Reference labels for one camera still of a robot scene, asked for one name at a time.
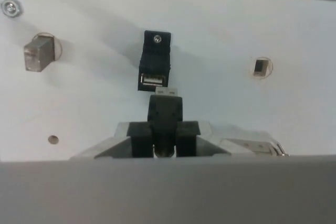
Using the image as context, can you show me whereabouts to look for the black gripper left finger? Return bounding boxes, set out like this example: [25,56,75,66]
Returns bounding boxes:
[68,121,153,159]

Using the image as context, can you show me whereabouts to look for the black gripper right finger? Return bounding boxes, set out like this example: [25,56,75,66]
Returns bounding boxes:
[175,121,232,158]

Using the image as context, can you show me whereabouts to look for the black USB plug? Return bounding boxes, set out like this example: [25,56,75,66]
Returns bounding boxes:
[148,87,184,158]

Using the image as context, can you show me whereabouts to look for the white task board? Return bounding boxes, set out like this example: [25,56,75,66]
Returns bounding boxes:
[0,0,336,162]

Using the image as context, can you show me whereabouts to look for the metal square peg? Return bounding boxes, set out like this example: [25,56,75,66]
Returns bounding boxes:
[23,33,56,72]

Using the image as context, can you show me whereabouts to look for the silver board corner screw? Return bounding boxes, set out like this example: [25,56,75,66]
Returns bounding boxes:
[1,0,23,18]

